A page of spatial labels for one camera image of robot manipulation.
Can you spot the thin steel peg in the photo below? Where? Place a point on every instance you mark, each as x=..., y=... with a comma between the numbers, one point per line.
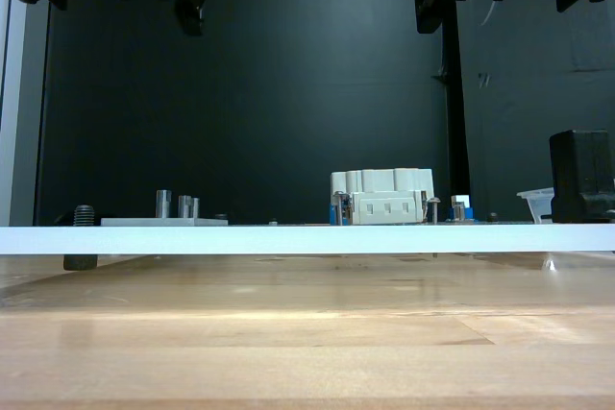
x=195, y=208

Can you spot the white task board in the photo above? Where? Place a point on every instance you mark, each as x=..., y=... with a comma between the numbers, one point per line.
x=288, y=240

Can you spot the tall steel peg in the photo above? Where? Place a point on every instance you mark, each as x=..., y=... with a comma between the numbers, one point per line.
x=164, y=204

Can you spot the clear plastic container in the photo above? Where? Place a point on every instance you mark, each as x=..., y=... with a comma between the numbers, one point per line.
x=535, y=199

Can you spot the beige many-pin connector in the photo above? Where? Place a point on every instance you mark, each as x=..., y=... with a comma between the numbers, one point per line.
x=384, y=199

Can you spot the black frame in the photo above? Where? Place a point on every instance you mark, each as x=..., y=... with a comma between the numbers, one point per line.
x=455, y=117

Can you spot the blue socket block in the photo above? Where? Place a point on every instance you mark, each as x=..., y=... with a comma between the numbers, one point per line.
x=468, y=214
x=333, y=214

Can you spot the grey metal base plate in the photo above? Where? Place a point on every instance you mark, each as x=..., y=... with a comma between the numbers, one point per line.
x=163, y=222

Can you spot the black threaded stud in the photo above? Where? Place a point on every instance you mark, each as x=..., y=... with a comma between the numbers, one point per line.
x=83, y=216

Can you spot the medium steel peg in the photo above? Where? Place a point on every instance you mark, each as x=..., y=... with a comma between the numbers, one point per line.
x=184, y=207

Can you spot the black block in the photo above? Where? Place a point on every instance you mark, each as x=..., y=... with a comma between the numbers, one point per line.
x=576, y=175

